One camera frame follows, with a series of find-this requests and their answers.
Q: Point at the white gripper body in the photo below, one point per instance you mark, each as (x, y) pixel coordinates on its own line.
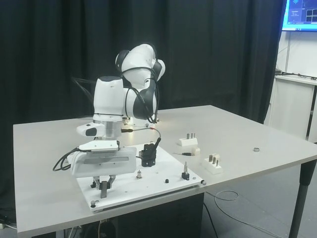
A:
(104, 167)

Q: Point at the large metal square peg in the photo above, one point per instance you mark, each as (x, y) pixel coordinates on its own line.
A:
(103, 192)

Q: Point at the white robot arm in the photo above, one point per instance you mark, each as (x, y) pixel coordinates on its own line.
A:
(107, 96)

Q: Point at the white round peg holder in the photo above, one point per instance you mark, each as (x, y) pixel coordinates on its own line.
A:
(187, 142)

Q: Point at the medium metal square peg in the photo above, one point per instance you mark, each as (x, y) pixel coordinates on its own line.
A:
(211, 159)

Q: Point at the white square peg holder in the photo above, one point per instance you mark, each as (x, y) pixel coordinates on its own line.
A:
(213, 169)

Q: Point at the white task board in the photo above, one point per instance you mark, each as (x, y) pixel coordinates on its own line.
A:
(148, 191)

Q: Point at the black D-SUB plug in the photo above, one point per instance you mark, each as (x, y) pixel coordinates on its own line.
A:
(147, 157)

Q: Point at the black USB plug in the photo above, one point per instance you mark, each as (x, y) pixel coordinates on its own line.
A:
(187, 153)

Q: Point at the small white plug holder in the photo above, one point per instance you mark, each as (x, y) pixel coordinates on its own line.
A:
(196, 151)

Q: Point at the black curtains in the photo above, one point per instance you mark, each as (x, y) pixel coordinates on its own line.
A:
(62, 62)

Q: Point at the metal BNC plug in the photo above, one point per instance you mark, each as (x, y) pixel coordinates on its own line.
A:
(256, 149)

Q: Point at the black table leg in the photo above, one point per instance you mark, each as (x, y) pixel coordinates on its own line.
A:
(303, 188)

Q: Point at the white cabinet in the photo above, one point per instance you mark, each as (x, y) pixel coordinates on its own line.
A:
(292, 104)

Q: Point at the blue screen monitor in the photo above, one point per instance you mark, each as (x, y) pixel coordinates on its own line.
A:
(302, 15)

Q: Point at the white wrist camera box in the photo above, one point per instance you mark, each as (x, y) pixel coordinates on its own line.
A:
(89, 129)

